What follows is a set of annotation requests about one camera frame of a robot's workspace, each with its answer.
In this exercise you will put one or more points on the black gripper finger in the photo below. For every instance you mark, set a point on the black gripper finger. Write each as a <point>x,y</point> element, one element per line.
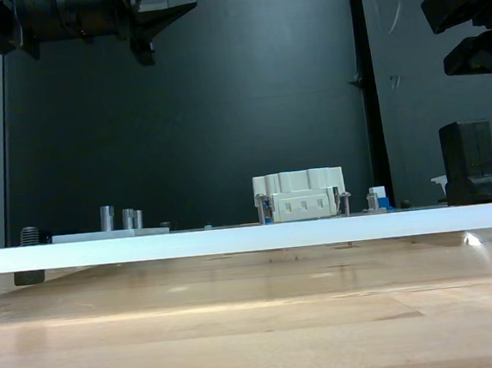
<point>480,56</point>
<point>170,10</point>

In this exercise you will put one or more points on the blue white connector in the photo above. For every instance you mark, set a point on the blue white connector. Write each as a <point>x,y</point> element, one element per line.
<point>380,191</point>

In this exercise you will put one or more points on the small silver connector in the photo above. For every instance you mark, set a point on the small silver connector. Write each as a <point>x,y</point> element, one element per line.
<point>372,201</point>

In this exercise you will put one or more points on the beige connector hub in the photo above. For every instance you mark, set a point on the beige connector hub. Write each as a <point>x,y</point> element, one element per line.
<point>304,205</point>

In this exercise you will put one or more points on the black screw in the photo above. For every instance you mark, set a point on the black screw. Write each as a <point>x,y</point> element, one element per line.
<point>164,224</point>
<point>405,202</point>

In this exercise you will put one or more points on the grey metal plate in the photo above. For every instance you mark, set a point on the grey metal plate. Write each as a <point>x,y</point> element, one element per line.
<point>104,235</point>

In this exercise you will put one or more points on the black threaded bolt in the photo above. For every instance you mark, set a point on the black threaded bolt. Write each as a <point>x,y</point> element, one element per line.
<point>30,236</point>

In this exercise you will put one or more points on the white board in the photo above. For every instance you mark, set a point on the white board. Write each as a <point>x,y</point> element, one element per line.
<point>234,241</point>

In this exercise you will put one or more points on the black wall post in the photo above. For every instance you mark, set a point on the black wall post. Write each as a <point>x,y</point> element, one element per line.
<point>373,138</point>

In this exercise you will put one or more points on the steel post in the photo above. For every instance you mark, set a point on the steel post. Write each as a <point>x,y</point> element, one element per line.
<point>138,219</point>
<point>107,217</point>
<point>127,220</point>

